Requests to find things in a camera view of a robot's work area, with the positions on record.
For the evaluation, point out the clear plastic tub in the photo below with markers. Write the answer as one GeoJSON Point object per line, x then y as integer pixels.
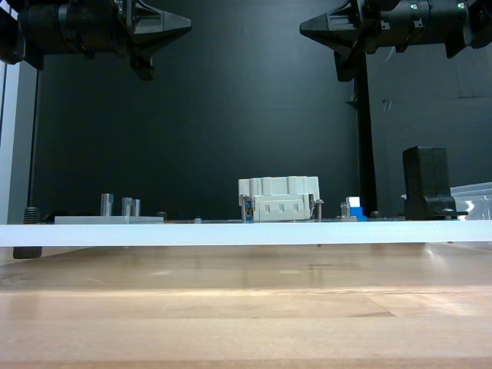
{"type": "Point", "coordinates": [476, 192]}

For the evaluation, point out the black wall column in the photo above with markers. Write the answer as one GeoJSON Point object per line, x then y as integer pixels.
{"type": "Point", "coordinates": [365, 153]}

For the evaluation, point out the grey metal peg plate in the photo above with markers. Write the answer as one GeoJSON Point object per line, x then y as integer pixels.
{"type": "Point", "coordinates": [107, 220]}

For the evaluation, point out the blue plug holder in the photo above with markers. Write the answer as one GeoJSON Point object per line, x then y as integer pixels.
{"type": "Point", "coordinates": [249, 215]}

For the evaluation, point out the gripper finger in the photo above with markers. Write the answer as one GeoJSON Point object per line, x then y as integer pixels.
{"type": "Point", "coordinates": [334, 40]}
{"type": "Point", "coordinates": [169, 21]}
{"type": "Point", "coordinates": [330, 23]}
{"type": "Point", "coordinates": [153, 42]}

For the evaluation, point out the black plastic clamp block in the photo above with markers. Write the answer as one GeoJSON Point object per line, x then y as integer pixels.
{"type": "Point", "coordinates": [423, 180]}

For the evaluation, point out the black rubber board foot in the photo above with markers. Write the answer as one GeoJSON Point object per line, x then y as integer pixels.
{"type": "Point", "coordinates": [27, 252]}

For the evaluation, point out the black aluminium frame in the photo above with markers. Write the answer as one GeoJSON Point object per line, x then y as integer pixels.
{"type": "Point", "coordinates": [34, 138]}

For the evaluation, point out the white task board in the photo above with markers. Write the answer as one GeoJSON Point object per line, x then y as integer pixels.
{"type": "Point", "coordinates": [230, 234]}

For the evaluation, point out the small blue white socket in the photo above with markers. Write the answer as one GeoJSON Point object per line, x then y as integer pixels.
{"type": "Point", "coordinates": [355, 213]}

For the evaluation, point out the beige connector socket base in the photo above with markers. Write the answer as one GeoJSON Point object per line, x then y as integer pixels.
{"type": "Point", "coordinates": [280, 207]}

